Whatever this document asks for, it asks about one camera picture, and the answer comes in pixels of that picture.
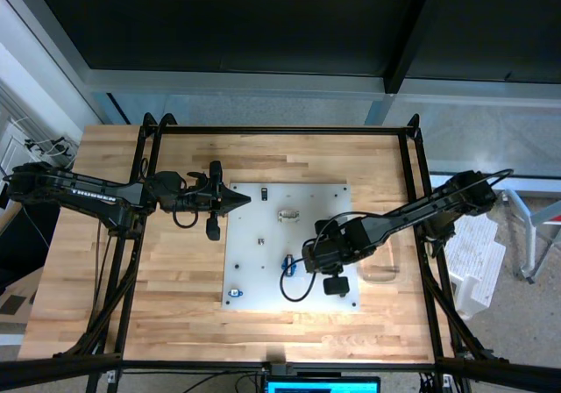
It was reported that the brown cardboard box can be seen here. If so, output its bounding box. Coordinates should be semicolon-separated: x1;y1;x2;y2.
0;265;45;325

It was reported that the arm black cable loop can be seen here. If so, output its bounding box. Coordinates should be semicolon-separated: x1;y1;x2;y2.
279;211;369;303
171;199;199;230

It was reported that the small black camera box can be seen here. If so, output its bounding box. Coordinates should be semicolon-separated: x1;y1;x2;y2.
266;353;293;376

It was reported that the blue clamp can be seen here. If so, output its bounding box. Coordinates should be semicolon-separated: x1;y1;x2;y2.
279;254;303;279

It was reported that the white foam block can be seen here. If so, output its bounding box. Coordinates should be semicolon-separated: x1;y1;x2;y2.
442;217;508;322

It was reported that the laptop screen with blue edge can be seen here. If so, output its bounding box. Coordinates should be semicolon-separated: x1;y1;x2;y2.
261;375;381;393

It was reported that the grey metal stand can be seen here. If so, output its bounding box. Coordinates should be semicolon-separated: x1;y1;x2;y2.
501;186;561;285

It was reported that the white square board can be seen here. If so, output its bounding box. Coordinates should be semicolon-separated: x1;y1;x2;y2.
222;182;361;313

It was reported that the black metal frame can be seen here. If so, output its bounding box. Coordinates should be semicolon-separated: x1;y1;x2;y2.
0;111;561;393

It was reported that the bundle of wall cables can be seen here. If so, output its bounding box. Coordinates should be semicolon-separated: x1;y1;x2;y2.
24;136;78;160

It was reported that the clear plastic tub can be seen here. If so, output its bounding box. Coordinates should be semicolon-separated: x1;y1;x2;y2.
355;230;411;285

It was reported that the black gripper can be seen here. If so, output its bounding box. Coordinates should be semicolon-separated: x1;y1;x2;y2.
301;218;352;298
187;160;252;242

